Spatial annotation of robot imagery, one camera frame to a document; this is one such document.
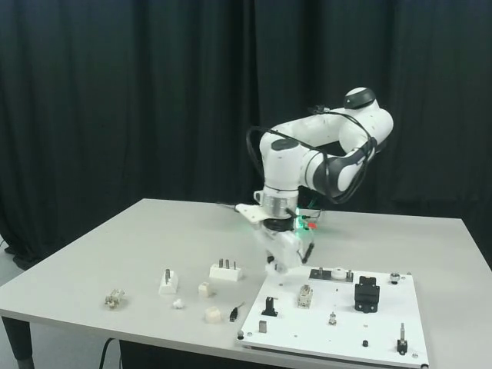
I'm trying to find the black box under table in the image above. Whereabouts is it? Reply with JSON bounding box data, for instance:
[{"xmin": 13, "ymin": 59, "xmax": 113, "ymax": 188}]
[{"xmin": 118, "ymin": 339, "xmax": 247, "ymax": 369}]

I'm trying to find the black D-SUB plug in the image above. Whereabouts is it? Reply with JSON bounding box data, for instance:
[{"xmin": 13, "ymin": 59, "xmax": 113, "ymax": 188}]
[{"xmin": 353, "ymin": 275, "xmax": 382, "ymax": 313}]

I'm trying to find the white task board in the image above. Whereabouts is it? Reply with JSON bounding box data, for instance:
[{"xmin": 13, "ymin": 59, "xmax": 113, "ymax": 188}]
[{"xmin": 234, "ymin": 270, "xmax": 430, "ymax": 361}]

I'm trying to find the white single peg holder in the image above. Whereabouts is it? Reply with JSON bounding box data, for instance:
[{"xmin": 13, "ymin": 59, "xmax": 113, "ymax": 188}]
[{"xmin": 158, "ymin": 268, "xmax": 181, "ymax": 295}]

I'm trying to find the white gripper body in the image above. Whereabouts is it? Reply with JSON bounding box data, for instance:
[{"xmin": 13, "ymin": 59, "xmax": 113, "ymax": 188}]
[{"xmin": 262, "ymin": 228, "xmax": 303, "ymax": 271}]

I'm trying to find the metal bolt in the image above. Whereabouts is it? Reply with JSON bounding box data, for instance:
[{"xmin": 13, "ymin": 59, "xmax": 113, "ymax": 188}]
[{"xmin": 395, "ymin": 321, "xmax": 410, "ymax": 353}]

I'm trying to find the flat white mount plate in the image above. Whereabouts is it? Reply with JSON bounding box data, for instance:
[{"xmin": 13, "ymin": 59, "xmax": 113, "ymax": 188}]
[{"xmin": 235, "ymin": 203, "xmax": 270, "ymax": 223}]

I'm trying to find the thin black rod on wire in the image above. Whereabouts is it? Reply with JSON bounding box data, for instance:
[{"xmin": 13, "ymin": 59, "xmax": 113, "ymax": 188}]
[{"xmin": 284, "ymin": 209, "xmax": 321, "ymax": 266}]

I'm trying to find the white three peg holder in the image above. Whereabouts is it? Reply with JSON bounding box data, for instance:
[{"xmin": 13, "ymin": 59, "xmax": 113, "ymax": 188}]
[{"xmin": 208, "ymin": 258, "xmax": 245, "ymax": 283}]

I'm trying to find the beige metal plug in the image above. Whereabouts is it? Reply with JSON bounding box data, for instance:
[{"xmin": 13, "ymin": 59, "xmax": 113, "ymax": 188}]
[
  {"xmin": 295, "ymin": 284, "xmax": 314, "ymax": 310},
  {"xmin": 104, "ymin": 288, "xmax": 128, "ymax": 310}
]

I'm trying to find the black floor cable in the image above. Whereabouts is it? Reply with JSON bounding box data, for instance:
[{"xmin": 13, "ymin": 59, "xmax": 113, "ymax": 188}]
[{"xmin": 100, "ymin": 337, "xmax": 121, "ymax": 369}]

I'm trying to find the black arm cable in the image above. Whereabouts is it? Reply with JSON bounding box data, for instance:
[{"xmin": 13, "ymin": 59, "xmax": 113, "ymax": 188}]
[{"xmin": 245, "ymin": 105, "xmax": 380, "ymax": 205}]

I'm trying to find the black USB plug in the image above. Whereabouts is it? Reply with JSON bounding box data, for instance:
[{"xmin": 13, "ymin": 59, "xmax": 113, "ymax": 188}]
[{"xmin": 229, "ymin": 301, "xmax": 248, "ymax": 322}]

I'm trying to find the black table leg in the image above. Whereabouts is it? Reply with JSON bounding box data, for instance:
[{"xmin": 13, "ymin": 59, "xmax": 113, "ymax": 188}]
[{"xmin": 1, "ymin": 316, "xmax": 34, "ymax": 369}]

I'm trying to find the silver flange ring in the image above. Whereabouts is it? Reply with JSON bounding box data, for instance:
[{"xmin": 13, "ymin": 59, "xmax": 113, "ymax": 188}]
[{"xmin": 261, "ymin": 194, "xmax": 300, "ymax": 216}]

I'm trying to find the black curtain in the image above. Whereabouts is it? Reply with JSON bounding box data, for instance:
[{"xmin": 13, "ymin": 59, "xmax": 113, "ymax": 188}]
[{"xmin": 0, "ymin": 0, "xmax": 492, "ymax": 272}]

